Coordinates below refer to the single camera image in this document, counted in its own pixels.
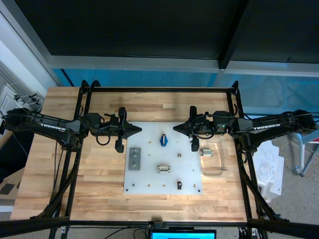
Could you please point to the grey metal plate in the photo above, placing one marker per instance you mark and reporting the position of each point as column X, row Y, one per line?
column 131, row 159

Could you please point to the blue connector mount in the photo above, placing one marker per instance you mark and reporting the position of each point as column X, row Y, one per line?
column 163, row 141

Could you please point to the white foam block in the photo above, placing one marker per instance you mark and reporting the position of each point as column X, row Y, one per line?
column 270, row 169

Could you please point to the clear plastic tub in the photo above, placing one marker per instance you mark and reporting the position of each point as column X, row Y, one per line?
column 214, row 170

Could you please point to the grey connector socket base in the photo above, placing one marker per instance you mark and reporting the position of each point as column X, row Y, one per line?
column 164, row 169

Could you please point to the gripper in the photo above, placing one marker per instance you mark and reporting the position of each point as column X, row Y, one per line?
column 195, row 124
column 121, row 124

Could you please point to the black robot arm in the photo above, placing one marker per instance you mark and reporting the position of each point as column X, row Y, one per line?
column 264, row 127
column 49, row 125

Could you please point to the black table-edge camera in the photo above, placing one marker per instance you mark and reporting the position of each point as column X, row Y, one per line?
column 157, row 223

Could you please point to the grey metal stool frame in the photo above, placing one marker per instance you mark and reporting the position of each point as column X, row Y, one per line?
column 300, row 154

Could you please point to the white task board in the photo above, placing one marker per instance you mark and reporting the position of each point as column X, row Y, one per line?
column 149, row 174

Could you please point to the blue laptop screen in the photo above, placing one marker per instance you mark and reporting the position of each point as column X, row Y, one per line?
column 182, row 235

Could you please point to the black socket block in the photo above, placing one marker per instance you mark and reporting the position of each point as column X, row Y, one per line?
column 179, row 185

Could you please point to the flat brown cardboard sheet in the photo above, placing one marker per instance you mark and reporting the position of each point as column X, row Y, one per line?
column 11, row 184

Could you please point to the grey HAN10E connector plug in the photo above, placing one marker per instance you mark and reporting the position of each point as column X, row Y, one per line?
column 207, row 152

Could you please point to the grey aluminium window ledge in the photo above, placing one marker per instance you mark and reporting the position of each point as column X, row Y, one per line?
column 124, row 63

